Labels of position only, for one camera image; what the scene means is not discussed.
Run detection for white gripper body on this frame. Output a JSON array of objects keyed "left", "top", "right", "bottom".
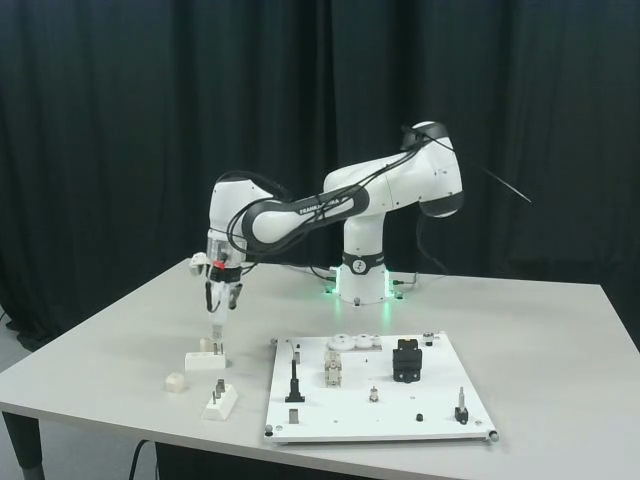
[{"left": 207, "top": 281, "right": 245, "bottom": 327}]

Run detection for long white peg holder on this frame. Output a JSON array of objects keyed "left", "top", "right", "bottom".
[{"left": 184, "top": 349, "right": 229, "bottom": 372}]

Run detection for wedge white peg holder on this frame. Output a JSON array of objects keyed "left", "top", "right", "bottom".
[{"left": 201, "top": 387, "right": 240, "bottom": 421}]

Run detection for black rod with red tag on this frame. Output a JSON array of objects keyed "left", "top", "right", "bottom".
[{"left": 202, "top": 249, "right": 232, "bottom": 314}]

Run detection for small white square holder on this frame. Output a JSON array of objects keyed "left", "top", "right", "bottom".
[{"left": 163, "top": 370, "right": 191, "bottom": 394}]

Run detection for black USB plug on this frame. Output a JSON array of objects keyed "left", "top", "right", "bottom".
[{"left": 284, "top": 340, "right": 307, "bottom": 404}]

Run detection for white task board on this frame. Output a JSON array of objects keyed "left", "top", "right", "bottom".
[{"left": 263, "top": 332, "right": 500, "bottom": 444}]

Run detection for black curtains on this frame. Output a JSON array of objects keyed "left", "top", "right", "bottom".
[{"left": 0, "top": 0, "right": 640, "bottom": 351}]

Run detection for black D-SUB plug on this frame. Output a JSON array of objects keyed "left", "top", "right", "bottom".
[{"left": 391, "top": 338, "right": 424, "bottom": 384}]

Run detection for dark table leg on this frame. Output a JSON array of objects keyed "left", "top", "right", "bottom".
[{"left": 0, "top": 411, "right": 42, "bottom": 480}]

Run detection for black waterproof plug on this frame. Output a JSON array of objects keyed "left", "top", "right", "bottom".
[{"left": 453, "top": 386, "right": 470, "bottom": 424}]

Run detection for black base cable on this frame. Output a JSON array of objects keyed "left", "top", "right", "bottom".
[
  {"left": 281, "top": 261, "right": 342, "bottom": 282},
  {"left": 391, "top": 271, "right": 451, "bottom": 290}
]

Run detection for black cable under table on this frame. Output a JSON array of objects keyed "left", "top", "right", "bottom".
[{"left": 130, "top": 438, "right": 154, "bottom": 480}]

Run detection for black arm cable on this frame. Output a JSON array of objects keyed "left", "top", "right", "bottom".
[{"left": 223, "top": 127, "right": 459, "bottom": 264}]

